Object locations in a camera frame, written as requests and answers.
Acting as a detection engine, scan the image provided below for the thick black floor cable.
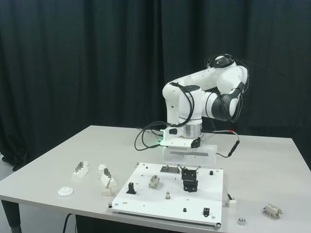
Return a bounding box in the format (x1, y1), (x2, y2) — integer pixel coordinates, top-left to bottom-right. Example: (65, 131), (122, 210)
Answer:
(63, 213), (74, 233)

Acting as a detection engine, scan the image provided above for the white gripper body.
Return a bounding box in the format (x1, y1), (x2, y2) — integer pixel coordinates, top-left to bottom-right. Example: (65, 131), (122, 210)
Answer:
(163, 144), (217, 168)

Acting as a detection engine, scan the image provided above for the black looped cable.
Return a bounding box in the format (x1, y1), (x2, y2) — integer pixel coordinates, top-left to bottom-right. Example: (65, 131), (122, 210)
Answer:
(134, 122), (168, 152)

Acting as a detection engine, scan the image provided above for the white large gear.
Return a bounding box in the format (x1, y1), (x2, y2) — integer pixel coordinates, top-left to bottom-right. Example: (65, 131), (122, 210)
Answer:
(57, 186), (74, 197)

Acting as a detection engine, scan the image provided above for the white task board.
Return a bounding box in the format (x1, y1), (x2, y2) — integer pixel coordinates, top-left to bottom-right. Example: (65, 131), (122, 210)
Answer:
(107, 162), (224, 229)

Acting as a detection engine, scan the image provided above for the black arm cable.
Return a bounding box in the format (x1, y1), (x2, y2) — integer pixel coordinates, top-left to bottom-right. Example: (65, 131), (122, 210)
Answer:
(170, 54), (287, 127)

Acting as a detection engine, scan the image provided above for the silver wrist ring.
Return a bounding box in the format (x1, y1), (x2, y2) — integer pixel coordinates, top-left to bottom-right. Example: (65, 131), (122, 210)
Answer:
(183, 123), (202, 139)

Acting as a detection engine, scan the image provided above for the black curtain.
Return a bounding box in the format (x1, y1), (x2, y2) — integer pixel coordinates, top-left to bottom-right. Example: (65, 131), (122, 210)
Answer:
(0, 0), (311, 172)

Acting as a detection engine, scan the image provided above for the dark grey table leg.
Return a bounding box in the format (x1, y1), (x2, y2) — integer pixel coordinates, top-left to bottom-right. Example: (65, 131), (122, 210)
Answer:
(0, 199), (22, 233)

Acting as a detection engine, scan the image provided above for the small white sensor box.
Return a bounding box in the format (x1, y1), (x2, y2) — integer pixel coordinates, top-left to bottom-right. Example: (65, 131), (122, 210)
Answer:
(162, 127), (185, 141)

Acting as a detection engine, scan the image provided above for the black D-SUB plug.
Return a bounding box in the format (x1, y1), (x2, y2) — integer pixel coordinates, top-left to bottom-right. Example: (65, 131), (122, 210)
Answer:
(181, 168), (198, 181)

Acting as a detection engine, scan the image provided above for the beige waterproof plug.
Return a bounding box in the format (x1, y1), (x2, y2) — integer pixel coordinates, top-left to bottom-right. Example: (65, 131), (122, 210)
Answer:
(263, 203), (284, 216)

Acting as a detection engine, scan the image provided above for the white peg holder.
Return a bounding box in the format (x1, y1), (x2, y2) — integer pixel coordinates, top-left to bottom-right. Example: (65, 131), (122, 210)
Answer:
(100, 174), (118, 187)
(71, 167), (88, 180)

